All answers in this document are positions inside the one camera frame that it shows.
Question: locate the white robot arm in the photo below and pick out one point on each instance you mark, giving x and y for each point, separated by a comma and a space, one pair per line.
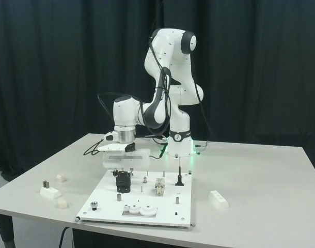
180, 124

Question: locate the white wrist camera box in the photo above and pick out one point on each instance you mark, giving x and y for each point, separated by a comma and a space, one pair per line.
110, 135

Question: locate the black curtain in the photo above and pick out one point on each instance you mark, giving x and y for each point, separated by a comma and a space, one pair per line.
44, 64

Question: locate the small white cube holder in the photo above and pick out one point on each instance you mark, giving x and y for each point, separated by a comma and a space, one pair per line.
62, 203
61, 178

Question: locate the metal bolt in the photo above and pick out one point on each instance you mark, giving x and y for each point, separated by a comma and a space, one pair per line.
115, 171

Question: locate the black USB plug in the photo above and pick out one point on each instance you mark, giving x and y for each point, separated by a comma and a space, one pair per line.
179, 180

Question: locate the white task board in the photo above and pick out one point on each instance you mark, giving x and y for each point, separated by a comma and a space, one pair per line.
157, 209

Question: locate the white small gear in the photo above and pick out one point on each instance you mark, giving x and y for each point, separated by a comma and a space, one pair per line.
126, 208

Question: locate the white peg holder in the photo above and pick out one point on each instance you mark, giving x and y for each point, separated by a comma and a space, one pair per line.
50, 193

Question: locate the metal round peg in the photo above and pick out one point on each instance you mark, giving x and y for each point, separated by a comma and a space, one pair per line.
177, 200
119, 198

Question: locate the black D-SUB plug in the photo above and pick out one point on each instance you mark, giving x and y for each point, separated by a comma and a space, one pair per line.
124, 183

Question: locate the black table leg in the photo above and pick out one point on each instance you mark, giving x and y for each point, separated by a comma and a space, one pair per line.
3, 230

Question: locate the thin black rod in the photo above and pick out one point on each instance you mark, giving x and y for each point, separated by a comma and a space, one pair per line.
164, 150

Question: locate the white large gear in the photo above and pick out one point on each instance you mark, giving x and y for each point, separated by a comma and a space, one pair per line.
148, 210

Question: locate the grey waterproof plug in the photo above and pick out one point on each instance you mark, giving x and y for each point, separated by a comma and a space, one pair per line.
160, 187

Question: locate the white medium gear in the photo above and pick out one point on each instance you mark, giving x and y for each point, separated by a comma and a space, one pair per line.
133, 209

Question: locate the metal square peg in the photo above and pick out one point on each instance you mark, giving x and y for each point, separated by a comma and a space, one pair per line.
44, 184
48, 184

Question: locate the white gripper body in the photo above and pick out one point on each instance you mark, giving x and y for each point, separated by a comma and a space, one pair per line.
125, 161

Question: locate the white holder with holes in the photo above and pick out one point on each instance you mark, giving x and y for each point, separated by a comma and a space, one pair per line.
218, 199

